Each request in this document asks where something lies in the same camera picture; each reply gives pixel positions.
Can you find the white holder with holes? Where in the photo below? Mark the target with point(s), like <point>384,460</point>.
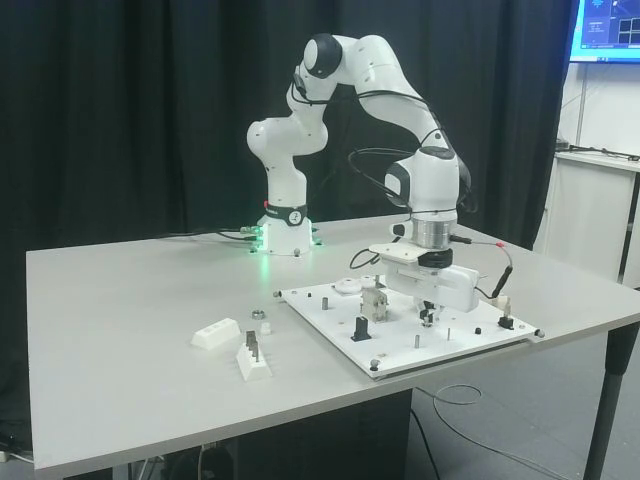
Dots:
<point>212,334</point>

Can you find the black curtain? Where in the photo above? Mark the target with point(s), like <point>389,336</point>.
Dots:
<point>125,100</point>

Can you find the white peg holder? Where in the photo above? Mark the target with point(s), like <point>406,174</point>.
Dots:
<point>255,371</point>

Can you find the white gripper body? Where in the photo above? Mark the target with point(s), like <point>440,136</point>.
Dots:
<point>450,287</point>

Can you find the blue screen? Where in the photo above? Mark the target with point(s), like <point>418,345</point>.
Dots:
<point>607,30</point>

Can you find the white medium gear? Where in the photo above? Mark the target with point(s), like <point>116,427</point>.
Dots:
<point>368,280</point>

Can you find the white large gear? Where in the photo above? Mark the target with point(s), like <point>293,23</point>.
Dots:
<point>348,288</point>

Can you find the flat white mounting plate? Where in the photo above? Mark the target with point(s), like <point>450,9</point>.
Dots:
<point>395,254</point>

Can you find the black wrist band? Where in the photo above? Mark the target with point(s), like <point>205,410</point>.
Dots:
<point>437,259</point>

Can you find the white task board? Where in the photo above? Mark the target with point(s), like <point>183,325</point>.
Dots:
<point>400,345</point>

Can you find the white cabinet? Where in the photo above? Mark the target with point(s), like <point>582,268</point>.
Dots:
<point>585,215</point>

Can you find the grey table leg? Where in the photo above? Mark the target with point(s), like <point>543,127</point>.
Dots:
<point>612,390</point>

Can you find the metal hex nut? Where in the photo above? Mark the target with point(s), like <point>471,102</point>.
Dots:
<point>257,314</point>

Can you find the metal BNC plug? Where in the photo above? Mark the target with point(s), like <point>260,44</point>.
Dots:
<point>428,321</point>

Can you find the tiny white holder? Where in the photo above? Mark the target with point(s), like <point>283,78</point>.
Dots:
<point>266,329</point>

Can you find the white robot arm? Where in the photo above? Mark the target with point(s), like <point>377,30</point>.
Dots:
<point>390,85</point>

